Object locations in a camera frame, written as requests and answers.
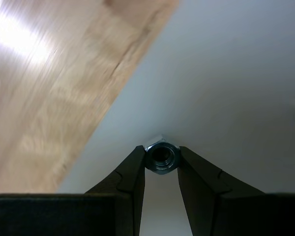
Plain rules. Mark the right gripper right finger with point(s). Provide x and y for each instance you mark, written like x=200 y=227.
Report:
x=223 y=211

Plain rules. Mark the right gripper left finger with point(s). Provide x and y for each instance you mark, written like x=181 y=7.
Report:
x=88 y=211

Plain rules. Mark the silver M12 hex nut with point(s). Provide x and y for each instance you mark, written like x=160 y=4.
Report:
x=162 y=172

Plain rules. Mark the white board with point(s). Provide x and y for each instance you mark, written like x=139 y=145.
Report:
x=223 y=73

